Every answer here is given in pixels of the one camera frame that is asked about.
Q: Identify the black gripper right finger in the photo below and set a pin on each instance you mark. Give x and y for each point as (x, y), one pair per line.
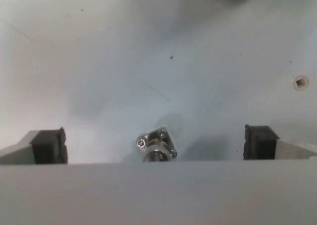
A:
(260, 143)

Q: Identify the metal BNC plug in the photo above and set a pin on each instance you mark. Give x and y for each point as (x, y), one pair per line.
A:
(156, 153)

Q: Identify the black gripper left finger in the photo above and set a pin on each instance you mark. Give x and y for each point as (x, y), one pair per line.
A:
(47, 148)

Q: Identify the white task board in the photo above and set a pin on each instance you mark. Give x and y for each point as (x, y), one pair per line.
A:
(123, 61)

